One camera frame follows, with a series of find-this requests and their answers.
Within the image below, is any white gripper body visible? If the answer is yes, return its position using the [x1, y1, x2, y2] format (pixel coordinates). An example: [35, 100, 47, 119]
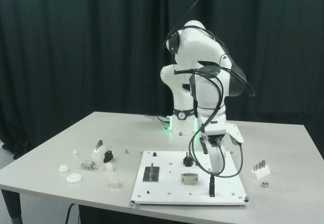
[207, 144, 226, 175]

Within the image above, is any black USB plug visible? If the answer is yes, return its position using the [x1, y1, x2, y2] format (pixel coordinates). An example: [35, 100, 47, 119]
[209, 175, 216, 197]

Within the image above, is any black round connector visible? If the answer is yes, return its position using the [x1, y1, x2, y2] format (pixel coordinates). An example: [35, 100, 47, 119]
[182, 152, 194, 167]

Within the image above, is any white round peg holder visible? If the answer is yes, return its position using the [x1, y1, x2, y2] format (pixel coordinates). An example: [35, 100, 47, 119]
[249, 166, 271, 181]

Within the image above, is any white task board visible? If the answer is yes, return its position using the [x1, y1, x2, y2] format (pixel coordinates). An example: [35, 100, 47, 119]
[130, 150, 250, 206]

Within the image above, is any white square peg holder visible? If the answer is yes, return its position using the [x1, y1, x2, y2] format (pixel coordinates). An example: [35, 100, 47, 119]
[90, 146, 107, 160]

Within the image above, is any white large gear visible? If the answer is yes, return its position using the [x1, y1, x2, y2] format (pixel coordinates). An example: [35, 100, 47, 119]
[66, 173, 82, 184]

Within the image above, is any black curtain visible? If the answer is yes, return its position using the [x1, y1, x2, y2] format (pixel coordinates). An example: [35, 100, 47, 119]
[0, 0, 324, 159]

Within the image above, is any dark table leg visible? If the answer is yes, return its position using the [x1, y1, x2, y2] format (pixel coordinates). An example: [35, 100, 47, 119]
[0, 190, 22, 224]

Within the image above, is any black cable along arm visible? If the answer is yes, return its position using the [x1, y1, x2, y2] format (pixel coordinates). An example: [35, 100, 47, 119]
[160, 0, 255, 178]

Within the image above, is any white flat mount plate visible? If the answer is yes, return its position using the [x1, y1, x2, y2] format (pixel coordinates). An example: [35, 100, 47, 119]
[224, 125, 245, 144]

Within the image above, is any black cable at arm foot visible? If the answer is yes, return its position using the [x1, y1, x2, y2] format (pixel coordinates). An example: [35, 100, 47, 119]
[145, 114, 171, 124]

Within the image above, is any black cable under table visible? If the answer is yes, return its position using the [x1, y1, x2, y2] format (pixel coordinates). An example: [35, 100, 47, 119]
[66, 203, 79, 224]

